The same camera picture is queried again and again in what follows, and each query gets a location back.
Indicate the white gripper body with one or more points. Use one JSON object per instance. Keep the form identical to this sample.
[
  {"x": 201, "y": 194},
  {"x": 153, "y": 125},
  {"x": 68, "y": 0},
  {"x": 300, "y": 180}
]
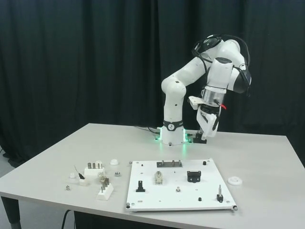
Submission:
[{"x": 207, "y": 122}]

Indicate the black D-SUB plug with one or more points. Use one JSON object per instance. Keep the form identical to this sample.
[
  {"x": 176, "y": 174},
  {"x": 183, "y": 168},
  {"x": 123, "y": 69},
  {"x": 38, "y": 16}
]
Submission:
[{"x": 199, "y": 139}]

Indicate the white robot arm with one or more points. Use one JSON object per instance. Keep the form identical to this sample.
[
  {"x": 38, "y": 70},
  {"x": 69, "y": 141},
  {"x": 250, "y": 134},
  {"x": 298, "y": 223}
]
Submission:
[{"x": 190, "y": 69}]

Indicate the white large gear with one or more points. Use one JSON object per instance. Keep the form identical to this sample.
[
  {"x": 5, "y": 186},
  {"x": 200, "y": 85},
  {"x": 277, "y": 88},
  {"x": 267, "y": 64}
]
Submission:
[{"x": 234, "y": 180}]

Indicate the white task board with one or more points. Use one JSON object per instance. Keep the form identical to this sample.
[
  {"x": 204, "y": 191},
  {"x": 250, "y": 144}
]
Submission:
[{"x": 166, "y": 195}]

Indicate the white medium gear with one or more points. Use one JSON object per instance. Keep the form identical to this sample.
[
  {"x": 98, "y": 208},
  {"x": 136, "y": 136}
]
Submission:
[{"x": 114, "y": 162}]

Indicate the metal bolt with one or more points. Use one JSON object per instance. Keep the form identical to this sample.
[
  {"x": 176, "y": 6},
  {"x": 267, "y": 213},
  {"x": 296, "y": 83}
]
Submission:
[{"x": 117, "y": 174}]

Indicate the metal round peg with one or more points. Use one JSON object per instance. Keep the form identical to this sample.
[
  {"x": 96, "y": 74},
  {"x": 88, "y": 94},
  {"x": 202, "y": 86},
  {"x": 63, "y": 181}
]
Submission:
[
  {"x": 99, "y": 165},
  {"x": 89, "y": 165},
  {"x": 94, "y": 165}
]

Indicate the white square peg holder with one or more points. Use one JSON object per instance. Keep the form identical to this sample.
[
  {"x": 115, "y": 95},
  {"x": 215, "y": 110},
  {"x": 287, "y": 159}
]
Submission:
[{"x": 106, "y": 193}]

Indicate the white round peg holder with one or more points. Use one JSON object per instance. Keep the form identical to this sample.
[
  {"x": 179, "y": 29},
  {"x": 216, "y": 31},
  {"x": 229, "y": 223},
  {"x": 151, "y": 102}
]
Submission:
[{"x": 94, "y": 173}]

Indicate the black Ethernet plug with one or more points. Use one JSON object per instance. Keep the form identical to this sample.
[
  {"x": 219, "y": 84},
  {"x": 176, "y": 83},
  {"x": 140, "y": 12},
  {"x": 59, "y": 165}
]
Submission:
[{"x": 81, "y": 176}]

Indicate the small white plug holder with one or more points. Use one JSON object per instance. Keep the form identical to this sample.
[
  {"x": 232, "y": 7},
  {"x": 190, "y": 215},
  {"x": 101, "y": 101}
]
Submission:
[{"x": 84, "y": 183}]

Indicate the black curtain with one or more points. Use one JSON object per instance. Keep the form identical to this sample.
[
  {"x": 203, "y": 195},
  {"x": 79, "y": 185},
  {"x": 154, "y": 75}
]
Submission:
[{"x": 71, "y": 71}]

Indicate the white small gear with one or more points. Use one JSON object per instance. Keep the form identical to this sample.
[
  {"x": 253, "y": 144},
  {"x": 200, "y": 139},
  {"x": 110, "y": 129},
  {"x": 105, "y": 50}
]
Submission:
[{"x": 71, "y": 176}]

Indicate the black table leg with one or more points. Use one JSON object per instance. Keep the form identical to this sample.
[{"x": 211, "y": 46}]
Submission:
[{"x": 10, "y": 212}]

